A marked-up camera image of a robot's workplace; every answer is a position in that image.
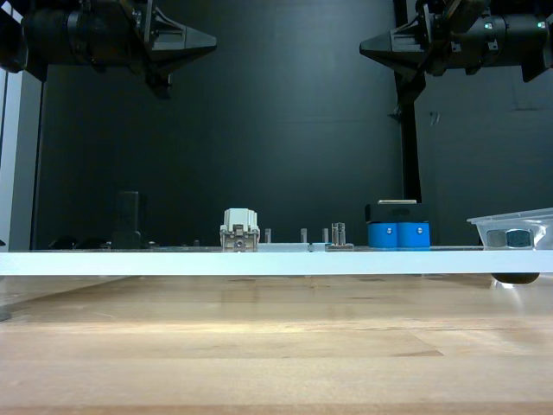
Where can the steel nut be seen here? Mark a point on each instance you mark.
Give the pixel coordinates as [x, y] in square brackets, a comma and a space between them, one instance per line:
[518, 238]

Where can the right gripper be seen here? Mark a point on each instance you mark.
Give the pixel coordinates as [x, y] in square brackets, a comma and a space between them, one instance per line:
[449, 39]

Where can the blue socket block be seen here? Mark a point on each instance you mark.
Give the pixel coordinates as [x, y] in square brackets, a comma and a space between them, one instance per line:
[382, 238]

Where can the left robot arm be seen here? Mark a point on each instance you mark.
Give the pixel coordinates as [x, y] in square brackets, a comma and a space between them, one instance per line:
[43, 34]

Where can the clear plastic container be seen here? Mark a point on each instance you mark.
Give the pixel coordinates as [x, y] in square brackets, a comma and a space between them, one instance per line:
[479, 225]

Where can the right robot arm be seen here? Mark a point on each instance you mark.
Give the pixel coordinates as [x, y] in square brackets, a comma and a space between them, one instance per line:
[514, 34]

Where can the black post fitting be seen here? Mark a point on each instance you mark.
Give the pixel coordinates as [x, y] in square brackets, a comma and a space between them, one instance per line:
[127, 216]

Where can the beige many-pin connector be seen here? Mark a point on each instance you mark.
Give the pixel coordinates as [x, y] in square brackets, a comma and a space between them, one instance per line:
[239, 229]

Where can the steel threaded stud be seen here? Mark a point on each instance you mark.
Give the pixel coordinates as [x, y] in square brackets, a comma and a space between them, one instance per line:
[339, 235]

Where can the white task board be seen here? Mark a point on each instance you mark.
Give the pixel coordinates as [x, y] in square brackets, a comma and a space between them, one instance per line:
[276, 263]

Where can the short steel peg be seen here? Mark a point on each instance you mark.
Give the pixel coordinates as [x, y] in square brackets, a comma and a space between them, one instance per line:
[268, 235]
[325, 235]
[303, 235]

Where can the black block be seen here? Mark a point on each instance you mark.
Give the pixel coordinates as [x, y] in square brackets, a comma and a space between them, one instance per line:
[397, 214]

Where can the grey peg base block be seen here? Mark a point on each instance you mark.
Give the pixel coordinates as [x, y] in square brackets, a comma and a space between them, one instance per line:
[285, 247]

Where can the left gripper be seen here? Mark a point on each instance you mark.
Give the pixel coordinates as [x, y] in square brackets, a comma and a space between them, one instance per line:
[125, 34]

